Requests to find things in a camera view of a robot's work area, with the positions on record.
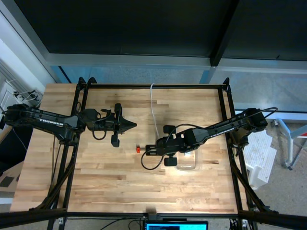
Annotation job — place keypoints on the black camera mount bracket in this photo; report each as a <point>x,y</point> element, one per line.
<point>151,216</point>

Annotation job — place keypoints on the white plastic step stool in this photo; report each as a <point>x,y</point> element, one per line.
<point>260,153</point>

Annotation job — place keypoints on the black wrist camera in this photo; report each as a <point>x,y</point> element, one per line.
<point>90,114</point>
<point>191,137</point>

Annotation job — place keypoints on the black metal frame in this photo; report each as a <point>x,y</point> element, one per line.
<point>108,214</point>

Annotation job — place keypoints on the brown cardboard box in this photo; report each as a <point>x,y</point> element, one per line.
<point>9,172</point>

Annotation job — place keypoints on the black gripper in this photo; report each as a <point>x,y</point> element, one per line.
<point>171,145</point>
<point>116,124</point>

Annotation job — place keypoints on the grey metal stand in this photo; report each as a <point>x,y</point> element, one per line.
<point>290,143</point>

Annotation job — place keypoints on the screen with blue edge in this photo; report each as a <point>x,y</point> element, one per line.
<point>175,226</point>

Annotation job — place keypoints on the black vise with orange knob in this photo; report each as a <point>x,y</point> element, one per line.
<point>138,150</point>

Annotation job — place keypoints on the clear plastic tub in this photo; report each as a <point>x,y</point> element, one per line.
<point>192,165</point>

